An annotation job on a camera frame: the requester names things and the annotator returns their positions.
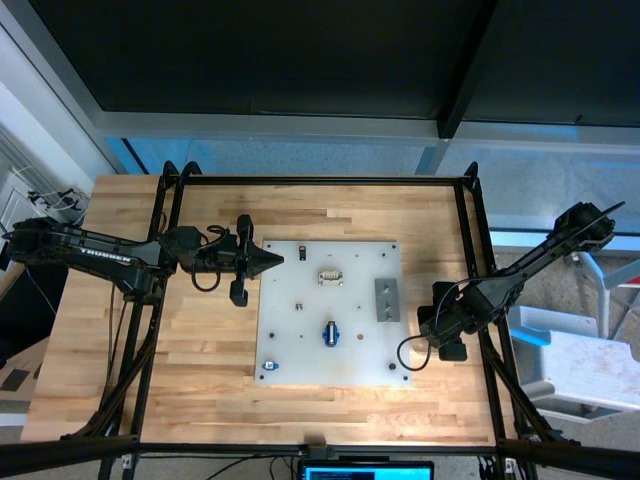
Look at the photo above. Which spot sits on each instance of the cardboard box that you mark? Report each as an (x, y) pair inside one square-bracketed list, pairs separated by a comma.
[(30, 360)]

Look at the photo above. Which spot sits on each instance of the grey chair frame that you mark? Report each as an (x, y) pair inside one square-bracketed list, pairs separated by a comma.
[(605, 300)]

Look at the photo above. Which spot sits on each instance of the white connector housing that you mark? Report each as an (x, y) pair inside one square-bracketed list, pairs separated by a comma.
[(331, 278)]

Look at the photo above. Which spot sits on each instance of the small table camera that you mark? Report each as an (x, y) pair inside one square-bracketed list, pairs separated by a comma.
[(317, 451)]

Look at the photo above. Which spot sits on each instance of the white step stool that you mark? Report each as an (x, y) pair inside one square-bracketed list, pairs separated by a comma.
[(590, 370)]

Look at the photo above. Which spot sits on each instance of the blue square mount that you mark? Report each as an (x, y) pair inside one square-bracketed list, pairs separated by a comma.
[(276, 366)]

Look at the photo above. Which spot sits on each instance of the laptop screen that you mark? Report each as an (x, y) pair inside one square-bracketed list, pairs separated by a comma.
[(365, 472)]

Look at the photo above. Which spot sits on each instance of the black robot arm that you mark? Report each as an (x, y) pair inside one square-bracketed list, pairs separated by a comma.
[(100, 255), (520, 265)]

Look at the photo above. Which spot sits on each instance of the clear plastic tub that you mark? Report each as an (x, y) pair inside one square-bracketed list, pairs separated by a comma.
[(420, 350)]

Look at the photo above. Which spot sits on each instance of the grey metal peg block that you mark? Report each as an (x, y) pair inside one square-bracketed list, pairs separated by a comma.
[(395, 300)]

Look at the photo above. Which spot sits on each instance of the blue round mount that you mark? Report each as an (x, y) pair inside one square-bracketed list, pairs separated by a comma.
[(324, 334)]

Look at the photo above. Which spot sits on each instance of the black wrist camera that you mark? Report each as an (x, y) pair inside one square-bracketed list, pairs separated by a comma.
[(452, 351)]

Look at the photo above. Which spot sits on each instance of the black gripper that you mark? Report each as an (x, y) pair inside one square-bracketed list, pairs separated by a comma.
[(445, 330), (242, 260)]

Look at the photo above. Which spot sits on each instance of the white taskboard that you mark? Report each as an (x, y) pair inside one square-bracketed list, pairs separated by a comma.
[(310, 360)]

